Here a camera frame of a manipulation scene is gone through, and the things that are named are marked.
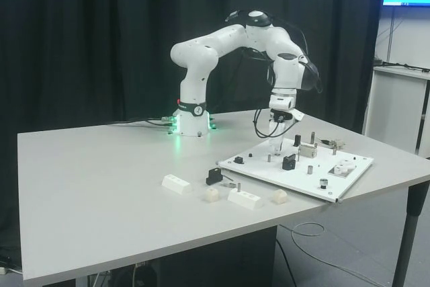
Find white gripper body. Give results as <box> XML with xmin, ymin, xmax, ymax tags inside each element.
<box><xmin>267</xmin><ymin>116</ymin><xmax>295</xmax><ymax>140</ymax></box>

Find black stepped plug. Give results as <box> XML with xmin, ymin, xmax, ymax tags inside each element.
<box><xmin>282</xmin><ymin>153</ymin><xmax>297</xmax><ymax>171</ymax></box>

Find white task board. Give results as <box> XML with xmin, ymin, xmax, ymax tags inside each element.
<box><xmin>216</xmin><ymin>138</ymin><xmax>374</xmax><ymax>205</ymax></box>

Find small cream cube holder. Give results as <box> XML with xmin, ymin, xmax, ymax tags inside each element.
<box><xmin>272</xmin><ymin>188</ymin><xmax>290</xmax><ymax>205</ymax></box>
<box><xmin>203</xmin><ymin>187</ymin><xmax>221</xmax><ymax>204</ymax></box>

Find white holder with holes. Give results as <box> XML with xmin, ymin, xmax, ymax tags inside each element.
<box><xmin>227</xmin><ymin>188</ymin><xmax>265</xmax><ymax>212</ymax></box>
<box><xmin>161</xmin><ymin>173</ymin><xmax>194</xmax><ymax>196</ymax></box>

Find black D-SUB plug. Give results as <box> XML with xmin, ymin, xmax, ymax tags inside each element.
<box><xmin>205</xmin><ymin>166</ymin><xmax>224</xmax><ymax>186</ymax></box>

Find white cabinet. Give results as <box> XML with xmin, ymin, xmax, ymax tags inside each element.
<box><xmin>363</xmin><ymin>64</ymin><xmax>430</xmax><ymax>159</ymax></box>

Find black table leg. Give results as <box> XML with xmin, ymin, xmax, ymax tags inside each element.
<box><xmin>392</xmin><ymin>184</ymin><xmax>427</xmax><ymax>287</ymax></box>

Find black curtain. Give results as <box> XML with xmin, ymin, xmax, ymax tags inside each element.
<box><xmin>0</xmin><ymin>0</ymin><xmax>387</xmax><ymax>268</ymax></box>

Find black camera cable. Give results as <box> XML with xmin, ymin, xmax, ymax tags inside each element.
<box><xmin>252</xmin><ymin>108</ymin><xmax>280</xmax><ymax>140</ymax></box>

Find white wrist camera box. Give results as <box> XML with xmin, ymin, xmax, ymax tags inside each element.
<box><xmin>268</xmin><ymin>95</ymin><xmax>298</xmax><ymax>111</ymax></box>

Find metal plug with cable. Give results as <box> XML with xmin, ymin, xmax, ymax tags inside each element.
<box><xmin>317</xmin><ymin>136</ymin><xmax>347</xmax><ymax>155</ymax></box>

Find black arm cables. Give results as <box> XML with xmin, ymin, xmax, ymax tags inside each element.
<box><xmin>224</xmin><ymin>9</ymin><xmax>324</xmax><ymax>95</ymax></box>

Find grey floor cable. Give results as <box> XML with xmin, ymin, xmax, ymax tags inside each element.
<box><xmin>290</xmin><ymin>221</ymin><xmax>404</xmax><ymax>287</ymax></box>

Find black base cables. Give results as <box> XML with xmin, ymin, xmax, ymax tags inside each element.
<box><xmin>110</xmin><ymin>116</ymin><xmax>176</xmax><ymax>127</ymax></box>

